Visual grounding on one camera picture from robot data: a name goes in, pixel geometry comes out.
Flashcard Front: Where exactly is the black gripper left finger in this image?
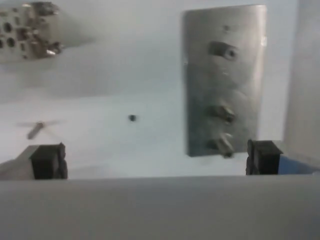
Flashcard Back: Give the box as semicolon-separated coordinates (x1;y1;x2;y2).
0;142;68;181

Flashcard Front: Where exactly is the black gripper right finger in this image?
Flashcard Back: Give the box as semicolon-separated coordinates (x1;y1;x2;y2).
246;139;320;176

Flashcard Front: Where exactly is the thin metal round peg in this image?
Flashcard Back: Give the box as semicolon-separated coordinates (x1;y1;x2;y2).
26;120;46;140

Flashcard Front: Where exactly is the white task board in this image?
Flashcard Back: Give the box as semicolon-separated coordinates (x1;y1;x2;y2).
0;0;298;180

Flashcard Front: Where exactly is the metal rectangular multi-pin connector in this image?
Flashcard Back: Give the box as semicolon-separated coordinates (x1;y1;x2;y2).
0;1;63;63

